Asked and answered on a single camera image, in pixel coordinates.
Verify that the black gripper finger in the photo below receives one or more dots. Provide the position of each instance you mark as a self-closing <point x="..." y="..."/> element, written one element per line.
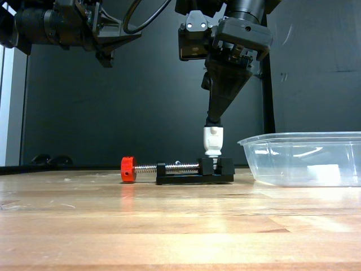
<point x="222" y="84"/>
<point x="112" y="31"/>
<point x="205" y="82"/>

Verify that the black power plug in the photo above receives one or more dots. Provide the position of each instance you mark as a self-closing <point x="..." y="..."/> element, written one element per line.
<point x="214" y="123"/>

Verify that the white power receptacle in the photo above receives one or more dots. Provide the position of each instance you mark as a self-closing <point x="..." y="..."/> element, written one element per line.
<point x="213" y="141"/>

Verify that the clear plastic container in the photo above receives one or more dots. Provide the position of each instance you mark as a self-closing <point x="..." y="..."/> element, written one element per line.
<point x="296" y="138"/>

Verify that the black vise with red knob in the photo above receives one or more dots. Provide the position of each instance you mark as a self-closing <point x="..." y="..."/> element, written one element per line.
<point x="194" y="179"/>

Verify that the small white block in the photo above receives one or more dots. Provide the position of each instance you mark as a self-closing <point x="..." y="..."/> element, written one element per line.
<point x="323" y="172"/>

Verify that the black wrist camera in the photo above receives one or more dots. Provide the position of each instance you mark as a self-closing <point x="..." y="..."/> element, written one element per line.
<point x="194" y="42"/>

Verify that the black vertical wall post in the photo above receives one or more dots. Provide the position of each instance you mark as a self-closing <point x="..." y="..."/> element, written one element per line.
<point x="268" y="98"/>

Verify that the black arched frame bracket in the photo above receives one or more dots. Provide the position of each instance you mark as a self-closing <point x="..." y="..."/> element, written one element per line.
<point x="41" y="159"/>
<point x="62" y="160"/>

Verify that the black aluminium table frame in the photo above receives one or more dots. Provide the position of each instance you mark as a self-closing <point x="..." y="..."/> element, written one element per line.
<point x="84" y="167"/>

